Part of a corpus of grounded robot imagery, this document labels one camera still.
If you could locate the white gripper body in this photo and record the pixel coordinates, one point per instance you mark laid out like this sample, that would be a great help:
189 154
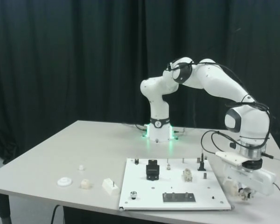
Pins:
263 182

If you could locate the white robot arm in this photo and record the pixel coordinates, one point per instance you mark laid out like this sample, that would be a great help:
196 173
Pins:
224 79

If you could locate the white peg holder block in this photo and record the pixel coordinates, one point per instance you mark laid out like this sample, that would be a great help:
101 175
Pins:
229 182

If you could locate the flat white mounting plate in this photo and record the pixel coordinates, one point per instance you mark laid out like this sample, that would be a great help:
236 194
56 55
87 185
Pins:
231 158

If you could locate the small white box dark window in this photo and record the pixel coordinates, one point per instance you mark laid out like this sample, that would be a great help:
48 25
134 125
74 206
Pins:
233 145

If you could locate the dark metal square peg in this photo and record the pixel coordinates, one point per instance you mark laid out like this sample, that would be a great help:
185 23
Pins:
205 175

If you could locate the black USB plug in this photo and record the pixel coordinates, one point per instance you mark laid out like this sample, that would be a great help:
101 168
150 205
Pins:
201 166

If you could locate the white task board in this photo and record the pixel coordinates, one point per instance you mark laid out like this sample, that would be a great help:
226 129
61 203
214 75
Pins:
172 186

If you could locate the metal bolt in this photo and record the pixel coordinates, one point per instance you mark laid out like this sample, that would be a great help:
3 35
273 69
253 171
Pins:
168 166

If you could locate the black D-SUB plug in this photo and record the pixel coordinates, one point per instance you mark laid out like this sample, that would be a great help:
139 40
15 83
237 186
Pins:
152 171

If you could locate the small black Ethernet plug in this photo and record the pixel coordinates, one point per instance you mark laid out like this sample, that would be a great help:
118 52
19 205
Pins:
137 161

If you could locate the metal BNC plug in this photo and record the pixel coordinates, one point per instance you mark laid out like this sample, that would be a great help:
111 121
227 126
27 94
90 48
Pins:
133 194

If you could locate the long white peg holder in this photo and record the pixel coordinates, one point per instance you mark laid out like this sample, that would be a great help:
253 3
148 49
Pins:
109 188

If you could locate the black under-table cabinet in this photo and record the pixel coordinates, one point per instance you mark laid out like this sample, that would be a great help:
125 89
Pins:
91 215

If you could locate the white small gear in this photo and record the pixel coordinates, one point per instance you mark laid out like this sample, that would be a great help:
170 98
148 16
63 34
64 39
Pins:
81 167

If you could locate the white large gear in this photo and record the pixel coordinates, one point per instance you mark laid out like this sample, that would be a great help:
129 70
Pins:
64 182

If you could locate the black curtains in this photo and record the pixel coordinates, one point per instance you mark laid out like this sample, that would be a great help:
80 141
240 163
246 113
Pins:
60 58

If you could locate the black table leg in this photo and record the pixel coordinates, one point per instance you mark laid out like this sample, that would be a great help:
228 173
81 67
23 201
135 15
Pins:
1 207

